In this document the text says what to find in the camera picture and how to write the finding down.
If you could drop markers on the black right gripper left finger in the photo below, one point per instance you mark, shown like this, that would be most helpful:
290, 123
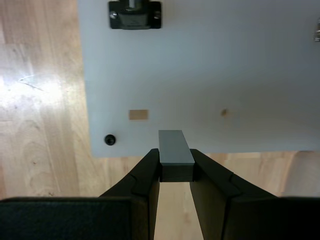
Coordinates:
120, 215

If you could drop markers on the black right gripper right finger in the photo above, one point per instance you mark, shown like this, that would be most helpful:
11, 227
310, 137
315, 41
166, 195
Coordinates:
237, 215

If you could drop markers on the grey 16mm metal bar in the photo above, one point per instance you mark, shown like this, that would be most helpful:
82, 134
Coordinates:
175, 150

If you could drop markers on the black board screw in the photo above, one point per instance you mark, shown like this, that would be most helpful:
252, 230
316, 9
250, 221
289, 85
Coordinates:
110, 139

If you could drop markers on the white task board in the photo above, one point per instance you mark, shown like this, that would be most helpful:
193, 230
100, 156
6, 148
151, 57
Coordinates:
200, 75

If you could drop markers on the black socket housing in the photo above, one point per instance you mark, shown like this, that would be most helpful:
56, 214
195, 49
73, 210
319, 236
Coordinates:
135, 20

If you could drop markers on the small metal socket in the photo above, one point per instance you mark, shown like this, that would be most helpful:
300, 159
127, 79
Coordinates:
318, 32

